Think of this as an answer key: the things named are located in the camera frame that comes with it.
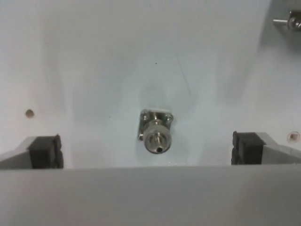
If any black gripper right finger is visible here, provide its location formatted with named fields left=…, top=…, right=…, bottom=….
left=231, top=130, right=301, bottom=166

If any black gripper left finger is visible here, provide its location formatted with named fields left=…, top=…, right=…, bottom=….
left=0, top=133, right=64, bottom=170

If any metal BNC plug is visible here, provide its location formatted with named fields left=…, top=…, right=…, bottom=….
left=143, top=124, right=170, bottom=155

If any white task board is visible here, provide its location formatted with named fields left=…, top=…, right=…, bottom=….
left=0, top=0, right=301, bottom=170

